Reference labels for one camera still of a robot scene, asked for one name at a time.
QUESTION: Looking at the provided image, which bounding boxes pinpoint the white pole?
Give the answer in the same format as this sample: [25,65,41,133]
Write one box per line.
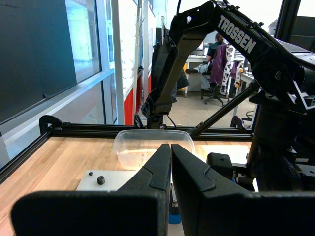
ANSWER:
[132,0,144,118]

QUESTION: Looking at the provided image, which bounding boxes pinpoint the white desk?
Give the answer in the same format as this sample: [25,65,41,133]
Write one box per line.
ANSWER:
[183,55,210,93]

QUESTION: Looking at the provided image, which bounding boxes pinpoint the black monitor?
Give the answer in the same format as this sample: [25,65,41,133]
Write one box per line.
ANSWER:
[290,16,315,54]

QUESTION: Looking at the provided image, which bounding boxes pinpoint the white lattice structure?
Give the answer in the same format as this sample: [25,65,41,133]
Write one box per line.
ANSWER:
[220,44,245,96]

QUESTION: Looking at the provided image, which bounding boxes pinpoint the white board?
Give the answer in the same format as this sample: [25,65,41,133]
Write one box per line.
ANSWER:
[75,162,259,236]

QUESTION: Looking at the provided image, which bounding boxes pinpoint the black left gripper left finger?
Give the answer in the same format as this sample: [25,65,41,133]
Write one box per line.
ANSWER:
[11,144,172,236]

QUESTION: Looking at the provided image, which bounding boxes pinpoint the purple jacket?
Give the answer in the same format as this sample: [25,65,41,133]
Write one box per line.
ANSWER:
[209,43,231,87]

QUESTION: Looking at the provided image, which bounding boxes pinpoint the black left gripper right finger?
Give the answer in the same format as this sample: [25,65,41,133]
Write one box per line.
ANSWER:
[171,144,315,236]

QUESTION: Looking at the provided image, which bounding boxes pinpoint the black frame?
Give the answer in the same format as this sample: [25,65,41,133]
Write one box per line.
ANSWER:
[0,0,315,185]

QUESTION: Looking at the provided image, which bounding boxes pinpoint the person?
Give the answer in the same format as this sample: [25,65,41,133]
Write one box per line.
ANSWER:
[185,33,227,91]

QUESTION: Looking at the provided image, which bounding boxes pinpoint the clear plastic tub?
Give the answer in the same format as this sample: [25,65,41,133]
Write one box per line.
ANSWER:
[112,129,196,172]

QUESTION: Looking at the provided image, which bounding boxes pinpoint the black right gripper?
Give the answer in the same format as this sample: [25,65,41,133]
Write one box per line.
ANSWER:
[206,152,248,182]

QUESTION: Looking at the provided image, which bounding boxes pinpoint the white workbench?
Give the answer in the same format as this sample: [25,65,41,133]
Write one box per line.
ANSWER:
[240,71,256,86]

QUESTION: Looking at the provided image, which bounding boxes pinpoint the black corner clamp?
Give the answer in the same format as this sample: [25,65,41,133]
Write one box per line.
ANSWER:
[38,115,64,135]
[230,115,246,130]

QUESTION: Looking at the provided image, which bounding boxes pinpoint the red panel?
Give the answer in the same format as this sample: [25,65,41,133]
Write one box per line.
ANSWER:
[124,73,143,125]

